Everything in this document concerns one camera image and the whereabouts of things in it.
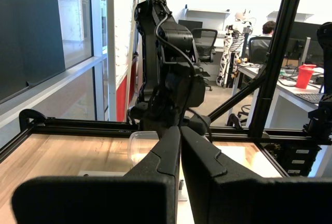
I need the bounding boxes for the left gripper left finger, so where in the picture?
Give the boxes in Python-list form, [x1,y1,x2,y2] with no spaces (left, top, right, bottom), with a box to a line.
[11,126,182,224]

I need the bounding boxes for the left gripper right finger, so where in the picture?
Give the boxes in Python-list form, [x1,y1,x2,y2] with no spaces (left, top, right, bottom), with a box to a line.
[181,127,332,224]

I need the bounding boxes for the white task board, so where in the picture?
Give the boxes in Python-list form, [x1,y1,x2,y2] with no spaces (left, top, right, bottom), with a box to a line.
[77,156,285,224]

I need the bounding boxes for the clear plastic tub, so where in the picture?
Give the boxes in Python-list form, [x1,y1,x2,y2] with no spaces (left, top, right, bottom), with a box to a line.
[128,130,210,169]

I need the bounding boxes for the black equipment boxes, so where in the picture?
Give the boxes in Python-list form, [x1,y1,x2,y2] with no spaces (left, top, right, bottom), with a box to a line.
[259,143,324,177]

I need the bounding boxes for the white desk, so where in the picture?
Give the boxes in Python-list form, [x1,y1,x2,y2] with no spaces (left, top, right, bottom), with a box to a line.
[236,62,325,129]

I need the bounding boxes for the black keyboard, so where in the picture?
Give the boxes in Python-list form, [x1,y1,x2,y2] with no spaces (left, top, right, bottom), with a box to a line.
[295,92,325,104]

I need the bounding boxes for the red plastic cup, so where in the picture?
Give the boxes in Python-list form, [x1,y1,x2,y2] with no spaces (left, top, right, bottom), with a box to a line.
[295,63,317,90]

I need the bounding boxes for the black office chair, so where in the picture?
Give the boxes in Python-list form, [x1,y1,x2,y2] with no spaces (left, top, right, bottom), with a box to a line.
[247,35,273,65]
[191,27,219,93]

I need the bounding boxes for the white humanoid robot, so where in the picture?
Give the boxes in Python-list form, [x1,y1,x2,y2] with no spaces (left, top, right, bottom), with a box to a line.
[216,8,254,88]

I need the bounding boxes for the whiteboard partition red base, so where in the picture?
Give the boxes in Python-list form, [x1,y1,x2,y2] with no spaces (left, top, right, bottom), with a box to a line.
[113,0,140,123]

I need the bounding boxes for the black computer monitor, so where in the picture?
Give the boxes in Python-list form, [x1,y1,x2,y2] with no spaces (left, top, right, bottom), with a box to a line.
[284,21,325,62]
[178,19,204,37]

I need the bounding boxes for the person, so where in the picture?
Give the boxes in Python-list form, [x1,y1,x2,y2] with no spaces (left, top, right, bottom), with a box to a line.
[261,20,277,37]

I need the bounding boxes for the white shelf unit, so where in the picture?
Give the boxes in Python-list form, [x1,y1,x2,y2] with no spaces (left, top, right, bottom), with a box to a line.
[185,8,231,32]

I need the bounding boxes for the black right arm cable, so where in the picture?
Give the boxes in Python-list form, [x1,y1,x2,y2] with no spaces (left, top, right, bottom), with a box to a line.
[146,0,198,85]

